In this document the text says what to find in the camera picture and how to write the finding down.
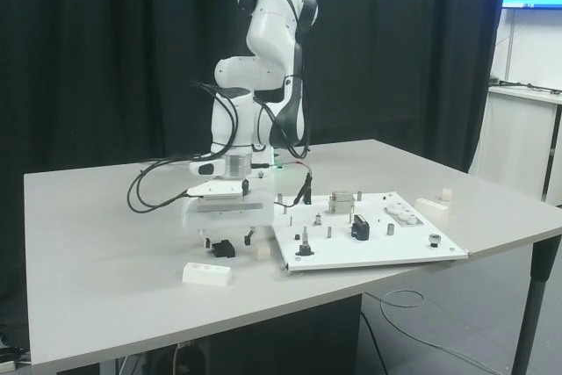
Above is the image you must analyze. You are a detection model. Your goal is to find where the white cabinet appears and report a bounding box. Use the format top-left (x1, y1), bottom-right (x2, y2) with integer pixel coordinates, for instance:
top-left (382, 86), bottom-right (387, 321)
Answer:
top-left (470, 83), bottom-right (562, 208)

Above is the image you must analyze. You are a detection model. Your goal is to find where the black floor cable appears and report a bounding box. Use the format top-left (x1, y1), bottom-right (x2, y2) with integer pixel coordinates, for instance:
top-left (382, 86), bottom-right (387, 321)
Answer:
top-left (359, 309), bottom-right (399, 375)

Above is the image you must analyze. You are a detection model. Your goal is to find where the white task board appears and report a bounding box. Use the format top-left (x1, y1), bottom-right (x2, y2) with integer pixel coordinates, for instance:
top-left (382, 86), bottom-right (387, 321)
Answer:
top-left (271, 191), bottom-right (470, 275)

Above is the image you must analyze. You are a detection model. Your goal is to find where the black plug on board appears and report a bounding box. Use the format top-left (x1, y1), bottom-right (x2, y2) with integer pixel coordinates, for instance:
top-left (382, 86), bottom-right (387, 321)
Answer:
top-left (349, 213), bottom-right (371, 242)

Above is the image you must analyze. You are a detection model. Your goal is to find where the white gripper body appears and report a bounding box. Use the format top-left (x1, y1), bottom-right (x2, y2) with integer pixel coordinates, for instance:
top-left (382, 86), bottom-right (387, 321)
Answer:
top-left (181, 193), bottom-right (276, 233)

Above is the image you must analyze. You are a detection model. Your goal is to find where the grey floor cable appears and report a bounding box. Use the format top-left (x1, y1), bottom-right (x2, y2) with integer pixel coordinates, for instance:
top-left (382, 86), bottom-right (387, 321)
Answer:
top-left (378, 289), bottom-right (444, 352)

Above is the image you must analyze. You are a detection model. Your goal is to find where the black table leg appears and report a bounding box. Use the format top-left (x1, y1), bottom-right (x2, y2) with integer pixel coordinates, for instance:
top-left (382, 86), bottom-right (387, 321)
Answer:
top-left (512, 237), bottom-right (559, 375)

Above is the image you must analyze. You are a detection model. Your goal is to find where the black D-SUB plug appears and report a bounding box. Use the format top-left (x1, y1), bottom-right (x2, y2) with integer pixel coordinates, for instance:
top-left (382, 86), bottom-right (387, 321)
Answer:
top-left (209, 239), bottom-right (236, 259)

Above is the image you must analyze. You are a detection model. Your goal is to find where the metal USB block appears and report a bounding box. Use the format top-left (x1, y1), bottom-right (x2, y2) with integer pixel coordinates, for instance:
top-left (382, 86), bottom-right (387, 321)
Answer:
top-left (328, 191), bottom-right (355, 215)

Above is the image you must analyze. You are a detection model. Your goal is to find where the black curtain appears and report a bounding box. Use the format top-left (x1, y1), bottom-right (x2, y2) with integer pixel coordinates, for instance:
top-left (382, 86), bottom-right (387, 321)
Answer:
top-left (0, 0), bottom-right (513, 354)

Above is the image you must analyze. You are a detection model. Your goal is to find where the white wedge holder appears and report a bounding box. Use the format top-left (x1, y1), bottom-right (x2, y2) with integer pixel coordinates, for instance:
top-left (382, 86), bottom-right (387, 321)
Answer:
top-left (414, 197), bottom-right (450, 220)

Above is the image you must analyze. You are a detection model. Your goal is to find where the white holder with holes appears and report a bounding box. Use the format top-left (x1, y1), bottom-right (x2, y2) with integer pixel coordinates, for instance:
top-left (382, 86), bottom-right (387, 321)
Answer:
top-left (181, 262), bottom-right (235, 290)

